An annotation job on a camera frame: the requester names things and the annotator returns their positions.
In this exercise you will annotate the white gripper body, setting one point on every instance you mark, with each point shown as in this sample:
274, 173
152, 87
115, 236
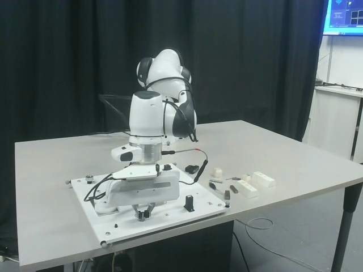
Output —
147, 195

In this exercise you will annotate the metal round peg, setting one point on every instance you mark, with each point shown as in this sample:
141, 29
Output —
141, 220
215, 180

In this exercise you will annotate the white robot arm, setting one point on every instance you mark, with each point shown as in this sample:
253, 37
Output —
144, 119

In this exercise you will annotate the round metal waterproof plug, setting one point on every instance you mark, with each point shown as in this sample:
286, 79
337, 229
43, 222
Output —
90, 178

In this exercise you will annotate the metal square peg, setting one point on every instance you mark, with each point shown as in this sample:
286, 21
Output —
226, 194
233, 189

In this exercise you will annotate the thin metal peg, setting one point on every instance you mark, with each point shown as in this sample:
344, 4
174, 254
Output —
235, 178

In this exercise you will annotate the white peg holder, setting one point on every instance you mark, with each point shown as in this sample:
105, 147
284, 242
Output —
248, 190
263, 180

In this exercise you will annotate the black cabinet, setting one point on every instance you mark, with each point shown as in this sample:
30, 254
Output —
175, 249

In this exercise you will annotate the white task board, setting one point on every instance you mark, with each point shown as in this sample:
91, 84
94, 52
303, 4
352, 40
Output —
198, 191

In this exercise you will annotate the black D-SUB plug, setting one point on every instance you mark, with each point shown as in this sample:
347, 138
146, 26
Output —
191, 169

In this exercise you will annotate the small white cube holder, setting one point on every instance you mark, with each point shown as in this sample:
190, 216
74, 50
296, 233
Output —
246, 178
217, 172

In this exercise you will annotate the black curtain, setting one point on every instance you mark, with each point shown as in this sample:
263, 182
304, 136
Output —
56, 56

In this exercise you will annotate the black table leg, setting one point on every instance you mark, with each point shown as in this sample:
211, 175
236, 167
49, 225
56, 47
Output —
346, 221

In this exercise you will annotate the white cabinet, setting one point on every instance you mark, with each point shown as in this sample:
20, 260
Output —
334, 122

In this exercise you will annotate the blue screen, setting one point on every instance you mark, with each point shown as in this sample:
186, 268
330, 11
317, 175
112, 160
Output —
344, 17

